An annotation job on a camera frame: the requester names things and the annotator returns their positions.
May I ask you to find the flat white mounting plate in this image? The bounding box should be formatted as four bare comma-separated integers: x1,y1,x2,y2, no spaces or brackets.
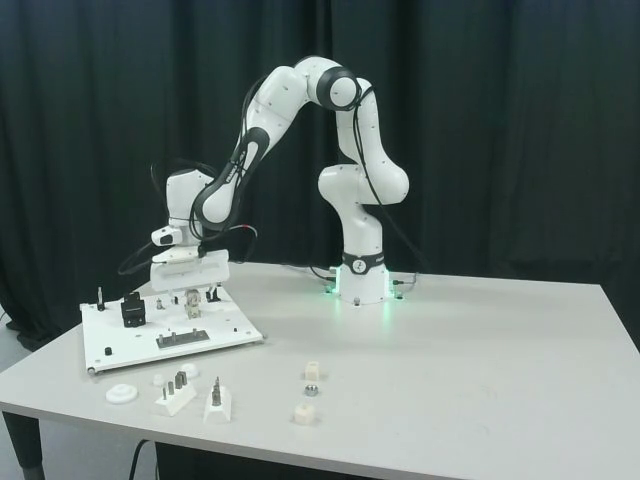
152,248,201,265

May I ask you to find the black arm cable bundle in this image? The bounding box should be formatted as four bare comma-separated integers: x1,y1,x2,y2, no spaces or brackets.
118,82,419,281

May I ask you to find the black D-SUB plug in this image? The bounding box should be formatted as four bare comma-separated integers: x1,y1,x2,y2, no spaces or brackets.
121,292,147,329

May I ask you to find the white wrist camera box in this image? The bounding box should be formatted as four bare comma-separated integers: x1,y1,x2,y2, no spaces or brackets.
151,225,182,247

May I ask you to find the white square peg holder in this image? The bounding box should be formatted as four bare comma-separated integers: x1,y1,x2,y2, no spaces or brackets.
152,384,199,417

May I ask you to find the black floor cable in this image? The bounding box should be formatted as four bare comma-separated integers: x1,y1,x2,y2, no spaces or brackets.
130,438,154,480

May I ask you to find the black table cable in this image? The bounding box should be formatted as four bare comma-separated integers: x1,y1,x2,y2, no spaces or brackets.
305,263,341,282

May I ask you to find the silver wrist ring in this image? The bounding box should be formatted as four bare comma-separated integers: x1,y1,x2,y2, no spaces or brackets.
172,224,201,249

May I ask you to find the white round peg holder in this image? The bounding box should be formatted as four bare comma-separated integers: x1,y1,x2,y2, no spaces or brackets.
203,387,234,424

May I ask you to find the white large gear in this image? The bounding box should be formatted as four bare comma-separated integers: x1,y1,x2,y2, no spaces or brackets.
104,383,139,404

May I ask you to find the black curtain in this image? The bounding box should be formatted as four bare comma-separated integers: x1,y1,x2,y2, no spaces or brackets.
0,0,640,321

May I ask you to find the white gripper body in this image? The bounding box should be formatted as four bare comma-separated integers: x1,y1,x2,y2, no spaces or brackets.
148,251,231,292

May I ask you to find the dark table leg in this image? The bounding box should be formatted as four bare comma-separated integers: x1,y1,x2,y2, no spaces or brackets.
1,410,42,480

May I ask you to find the white task board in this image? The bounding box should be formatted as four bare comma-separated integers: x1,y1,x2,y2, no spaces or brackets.
81,287,264,374

